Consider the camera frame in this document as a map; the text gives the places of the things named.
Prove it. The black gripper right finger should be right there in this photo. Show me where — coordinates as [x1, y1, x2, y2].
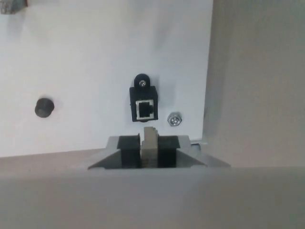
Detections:
[156, 135, 231, 169]

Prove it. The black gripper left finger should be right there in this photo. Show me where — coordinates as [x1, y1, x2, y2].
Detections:
[87, 134, 142, 170]

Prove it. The beige Ethernet plug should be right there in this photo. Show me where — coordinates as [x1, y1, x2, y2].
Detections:
[141, 126, 158, 167]

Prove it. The white task board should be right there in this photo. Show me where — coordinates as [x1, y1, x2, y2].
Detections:
[0, 0, 214, 158]

